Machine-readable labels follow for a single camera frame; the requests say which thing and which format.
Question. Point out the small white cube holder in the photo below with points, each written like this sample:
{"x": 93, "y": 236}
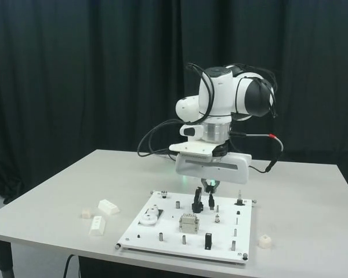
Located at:
{"x": 86, "y": 213}

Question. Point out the black curtain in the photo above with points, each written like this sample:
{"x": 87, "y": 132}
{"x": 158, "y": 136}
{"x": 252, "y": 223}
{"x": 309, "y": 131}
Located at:
{"x": 75, "y": 72}

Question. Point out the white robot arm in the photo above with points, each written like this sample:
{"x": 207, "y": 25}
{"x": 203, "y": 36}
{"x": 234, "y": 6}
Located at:
{"x": 217, "y": 95}

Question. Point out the metal post on black base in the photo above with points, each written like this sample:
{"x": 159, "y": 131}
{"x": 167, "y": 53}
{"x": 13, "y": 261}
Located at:
{"x": 239, "y": 198}

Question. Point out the black Ethernet plug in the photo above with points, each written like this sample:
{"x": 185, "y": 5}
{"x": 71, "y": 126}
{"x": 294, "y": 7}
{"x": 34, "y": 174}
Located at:
{"x": 208, "y": 241}

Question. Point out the small white square holder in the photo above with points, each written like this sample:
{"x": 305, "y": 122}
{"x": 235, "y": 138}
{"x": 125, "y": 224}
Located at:
{"x": 264, "y": 241}

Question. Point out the white long holder block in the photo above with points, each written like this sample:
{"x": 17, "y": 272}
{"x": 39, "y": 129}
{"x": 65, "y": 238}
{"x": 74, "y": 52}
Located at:
{"x": 108, "y": 206}
{"x": 97, "y": 226}

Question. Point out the white large gear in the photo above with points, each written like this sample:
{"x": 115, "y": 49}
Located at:
{"x": 148, "y": 220}

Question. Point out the metal round peg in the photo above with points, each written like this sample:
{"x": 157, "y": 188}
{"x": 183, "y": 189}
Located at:
{"x": 161, "y": 236}
{"x": 177, "y": 204}

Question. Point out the grey metal connector block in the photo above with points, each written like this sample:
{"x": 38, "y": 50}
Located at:
{"x": 188, "y": 223}

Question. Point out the white task board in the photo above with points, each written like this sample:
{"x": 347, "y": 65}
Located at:
{"x": 162, "y": 226}

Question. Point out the black USB plug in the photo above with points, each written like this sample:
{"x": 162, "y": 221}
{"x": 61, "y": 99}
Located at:
{"x": 211, "y": 201}

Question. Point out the white medium gear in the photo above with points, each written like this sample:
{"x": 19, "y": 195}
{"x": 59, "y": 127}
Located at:
{"x": 153, "y": 210}

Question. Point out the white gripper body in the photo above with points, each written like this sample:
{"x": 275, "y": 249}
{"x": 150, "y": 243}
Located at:
{"x": 237, "y": 169}

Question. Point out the metal BNC plug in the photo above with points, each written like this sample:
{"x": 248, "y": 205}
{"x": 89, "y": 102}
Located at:
{"x": 217, "y": 219}

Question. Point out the dark grey table leg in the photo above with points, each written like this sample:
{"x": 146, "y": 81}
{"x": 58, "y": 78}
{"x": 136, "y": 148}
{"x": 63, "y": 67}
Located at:
{"x": 1, "y": 257}

